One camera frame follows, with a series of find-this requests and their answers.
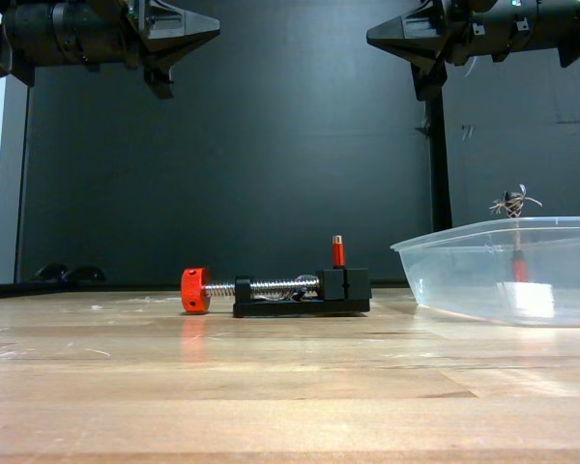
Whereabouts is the red rca connector braided cable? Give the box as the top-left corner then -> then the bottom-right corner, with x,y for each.
488,183 -> 543,282

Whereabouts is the black clamp hub red knob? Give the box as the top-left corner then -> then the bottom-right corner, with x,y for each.
181,266 -> 372,319

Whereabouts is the clear plastic tub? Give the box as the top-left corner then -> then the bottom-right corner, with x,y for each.
390,216 -> 580,330

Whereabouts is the black wall post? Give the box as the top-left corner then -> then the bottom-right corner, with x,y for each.
415,99 -> 454,233

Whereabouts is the black curved frame bracket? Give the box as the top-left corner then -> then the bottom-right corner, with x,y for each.
35,263 -> 70,284
69,264 -> 107,284

